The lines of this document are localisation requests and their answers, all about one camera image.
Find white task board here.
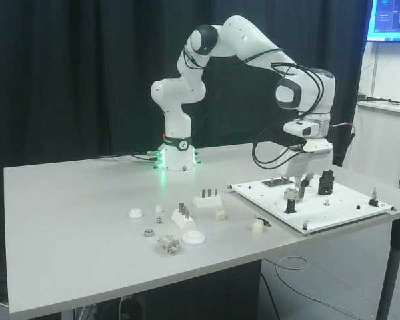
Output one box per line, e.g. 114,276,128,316
225,171,398,237

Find white large gear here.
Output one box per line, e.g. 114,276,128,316
182,230,206,247

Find black base cable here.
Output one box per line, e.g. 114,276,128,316
98,150,161,163

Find white cabinet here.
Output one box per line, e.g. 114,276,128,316
333,98,400,194

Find black thin cable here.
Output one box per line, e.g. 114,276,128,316
357,94,400,109

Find black D-SUB plug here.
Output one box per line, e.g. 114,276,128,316
318,169,335,196

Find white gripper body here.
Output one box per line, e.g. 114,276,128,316
279,150,333,179

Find blue screen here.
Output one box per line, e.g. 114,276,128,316
365,0,400,43

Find black curtains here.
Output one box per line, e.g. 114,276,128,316
0,0,377,301

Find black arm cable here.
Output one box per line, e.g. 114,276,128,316
183,46,324,167

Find white peg holder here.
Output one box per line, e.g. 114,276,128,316
171,208,197,230
192,195,225,209

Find thin grey cable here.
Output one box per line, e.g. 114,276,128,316
265,255,387,320

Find beige waterproof plug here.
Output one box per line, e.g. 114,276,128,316
156,235,183,255

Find black table leg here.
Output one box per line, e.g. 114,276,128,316
375,213,400,320

